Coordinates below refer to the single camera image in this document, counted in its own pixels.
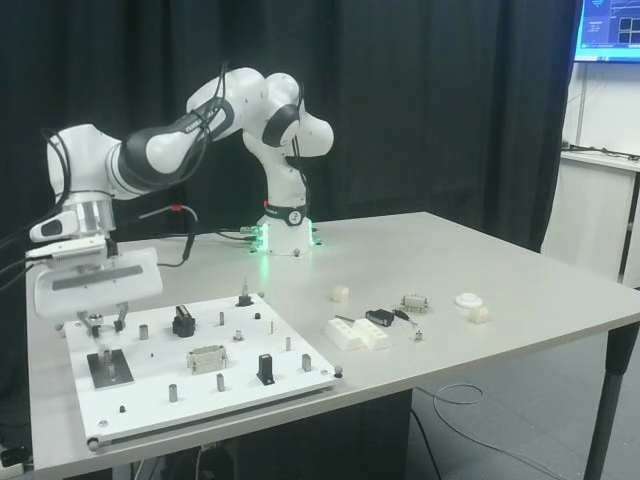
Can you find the white holder block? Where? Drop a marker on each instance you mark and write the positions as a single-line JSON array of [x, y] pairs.
[[480, 314]]

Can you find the black USB plug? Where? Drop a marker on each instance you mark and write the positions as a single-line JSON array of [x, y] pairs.
[[183, 322]]

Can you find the white peg holder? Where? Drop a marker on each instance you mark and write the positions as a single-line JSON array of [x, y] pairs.
[[357, 335]]

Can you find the beige metal waterproof plug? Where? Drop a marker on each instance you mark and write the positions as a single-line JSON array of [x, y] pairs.
[[416, 303]]

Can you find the small metal BNC plug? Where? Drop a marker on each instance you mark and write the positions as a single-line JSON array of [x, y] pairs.
[[418, 336]]

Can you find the small black plug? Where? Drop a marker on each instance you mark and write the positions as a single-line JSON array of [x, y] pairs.
[[401, 314]]

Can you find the thin black rod red tag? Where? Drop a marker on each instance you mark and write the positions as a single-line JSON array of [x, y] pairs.
[[160, 211]]

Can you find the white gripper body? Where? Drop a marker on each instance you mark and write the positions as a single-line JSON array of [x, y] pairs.
[[100, 287]]

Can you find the white task board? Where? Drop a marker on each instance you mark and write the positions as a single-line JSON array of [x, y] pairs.
[[210, 370]]

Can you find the beige socket connector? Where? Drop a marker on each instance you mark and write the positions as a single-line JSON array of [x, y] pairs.
[[206, 360]]

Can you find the black curtain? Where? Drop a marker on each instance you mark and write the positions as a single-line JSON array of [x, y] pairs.
[[425, 100]]

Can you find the black table leg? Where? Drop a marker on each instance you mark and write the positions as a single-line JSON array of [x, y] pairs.
[[607, 400]]

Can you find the white large gear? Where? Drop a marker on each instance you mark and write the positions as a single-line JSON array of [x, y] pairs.
[[469, 299]]

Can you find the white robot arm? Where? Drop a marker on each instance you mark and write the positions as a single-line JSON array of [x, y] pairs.
[[150, 145]]

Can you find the white cabinet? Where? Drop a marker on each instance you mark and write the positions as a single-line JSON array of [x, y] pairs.
[[595, 215]]

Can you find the blue screen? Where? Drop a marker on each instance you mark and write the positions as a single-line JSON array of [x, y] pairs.
[[607, 30]]

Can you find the metal round peg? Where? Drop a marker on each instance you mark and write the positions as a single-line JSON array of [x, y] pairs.
[[172, 392], [143, 332]]

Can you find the metal bolt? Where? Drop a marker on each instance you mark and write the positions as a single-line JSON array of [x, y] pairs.
[[95, 318]]

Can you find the black Ethernet plug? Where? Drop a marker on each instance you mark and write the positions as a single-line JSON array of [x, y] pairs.
[[266, 371]]

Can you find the black D-SUB plug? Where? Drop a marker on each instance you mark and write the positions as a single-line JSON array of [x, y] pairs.
[[377, 317]]

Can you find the small white block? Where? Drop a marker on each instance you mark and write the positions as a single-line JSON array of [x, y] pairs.
[[340, 293]]

